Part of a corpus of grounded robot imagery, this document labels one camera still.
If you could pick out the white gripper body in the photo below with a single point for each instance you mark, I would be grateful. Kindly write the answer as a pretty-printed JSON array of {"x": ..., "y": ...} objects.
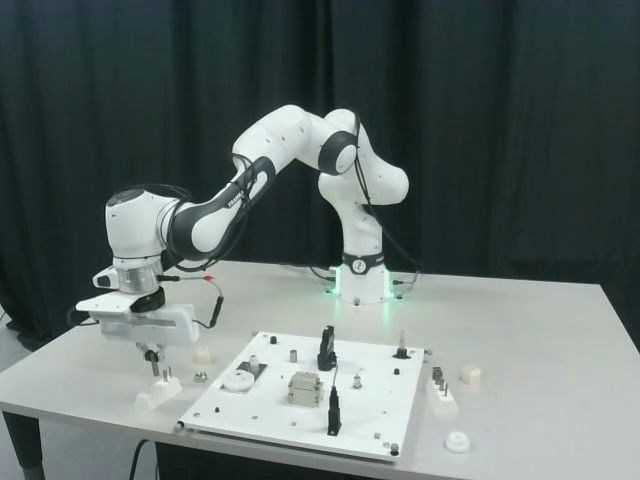
[{"x": 165, "y": 325}]

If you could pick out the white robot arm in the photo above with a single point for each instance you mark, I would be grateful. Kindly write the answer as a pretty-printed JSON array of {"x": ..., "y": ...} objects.
[{"x": 280, "y": 130}]

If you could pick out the white peg holder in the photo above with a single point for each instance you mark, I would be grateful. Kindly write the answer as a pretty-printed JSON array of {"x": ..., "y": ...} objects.
[
  {"x": 157, "y": 394},
  {"x": 442, "y": 402}
]

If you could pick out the white small gear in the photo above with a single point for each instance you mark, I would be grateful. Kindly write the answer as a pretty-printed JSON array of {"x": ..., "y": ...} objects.
[
  {"x": 203, "y": 356},
  {"x": 456, "y": 442}
]

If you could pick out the metal nut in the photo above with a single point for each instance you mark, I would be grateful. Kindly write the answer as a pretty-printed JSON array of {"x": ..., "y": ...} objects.
[{"x": 200, "y": 375}]

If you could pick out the white large gear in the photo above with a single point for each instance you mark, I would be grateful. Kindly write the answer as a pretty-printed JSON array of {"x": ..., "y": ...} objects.
[{"x": 237, "y": 382}]

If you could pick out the white waterproof plug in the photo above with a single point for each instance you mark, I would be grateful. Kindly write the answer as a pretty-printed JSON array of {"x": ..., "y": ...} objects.
[{"x": 255, "y": 361}]

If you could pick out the white task board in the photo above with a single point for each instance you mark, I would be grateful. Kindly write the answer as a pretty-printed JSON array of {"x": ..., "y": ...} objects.
[{"x": 280, "y": 420}]

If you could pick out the beige rectangular connector block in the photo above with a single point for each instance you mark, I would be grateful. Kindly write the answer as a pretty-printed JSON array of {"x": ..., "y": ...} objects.
[{"x": 300, "y": 392}]

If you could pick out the black table leg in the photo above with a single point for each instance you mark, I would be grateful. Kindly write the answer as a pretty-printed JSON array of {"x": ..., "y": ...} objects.
[{"x": 20, "y": 445}]

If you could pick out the black D-SUB plug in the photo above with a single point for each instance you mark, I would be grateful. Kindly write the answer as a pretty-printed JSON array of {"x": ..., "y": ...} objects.
[{"x": 325, "y": 347}]

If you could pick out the metal BNC plug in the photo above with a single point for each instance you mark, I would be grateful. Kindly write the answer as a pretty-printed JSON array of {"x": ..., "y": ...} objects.
[{"x": 356, "y": 381}]

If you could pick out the metal bolt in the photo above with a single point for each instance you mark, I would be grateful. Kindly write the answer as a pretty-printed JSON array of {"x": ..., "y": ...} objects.
[{"x": 401, "y": 345}]

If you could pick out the black curtain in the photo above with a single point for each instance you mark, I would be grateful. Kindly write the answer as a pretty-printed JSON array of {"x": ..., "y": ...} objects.
[{"x": 100, "y": 75}]

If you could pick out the white medium gear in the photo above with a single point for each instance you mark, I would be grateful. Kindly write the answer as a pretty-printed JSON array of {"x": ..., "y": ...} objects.
[{"x": 471, "y": 375}]

